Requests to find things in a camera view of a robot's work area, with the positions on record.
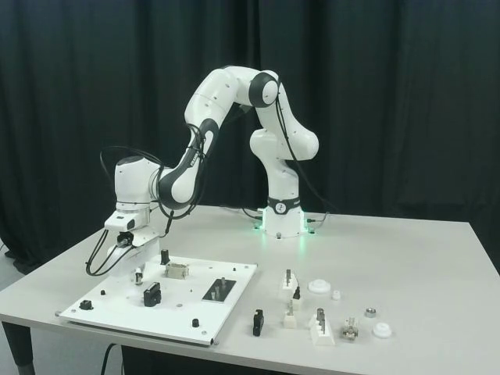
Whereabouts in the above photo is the black table leg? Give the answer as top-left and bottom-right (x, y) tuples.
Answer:
(2, 322), (32, 375)

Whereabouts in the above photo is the black control cabinet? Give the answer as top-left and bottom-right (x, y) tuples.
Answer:
(121, 345), (243, 375)

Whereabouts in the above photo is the metal rectangular plug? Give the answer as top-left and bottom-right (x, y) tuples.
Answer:
(340, 316), (359, 338)

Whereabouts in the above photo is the white task board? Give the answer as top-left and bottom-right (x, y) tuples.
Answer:
(54, 249), (259, 347)

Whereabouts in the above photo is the black D-SUB plug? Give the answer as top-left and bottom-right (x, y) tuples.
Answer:
(252, 308), (266, 338)

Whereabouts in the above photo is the thick black floor cable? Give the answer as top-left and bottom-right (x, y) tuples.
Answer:
(102, 342), (118, 375)

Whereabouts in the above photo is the white large gear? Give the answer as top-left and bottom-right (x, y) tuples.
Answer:
(307, 279), (331, 295)

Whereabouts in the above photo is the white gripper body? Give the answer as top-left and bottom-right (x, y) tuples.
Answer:
(105, 238), (162, 274)

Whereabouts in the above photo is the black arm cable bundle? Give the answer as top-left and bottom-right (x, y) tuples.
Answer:
(84, 72), (332, 277)

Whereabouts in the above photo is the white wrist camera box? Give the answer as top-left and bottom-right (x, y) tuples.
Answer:
(103, 210), (138, 232)

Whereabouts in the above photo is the black curtain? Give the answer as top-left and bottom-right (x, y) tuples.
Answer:
(0, 0), (500, 274)

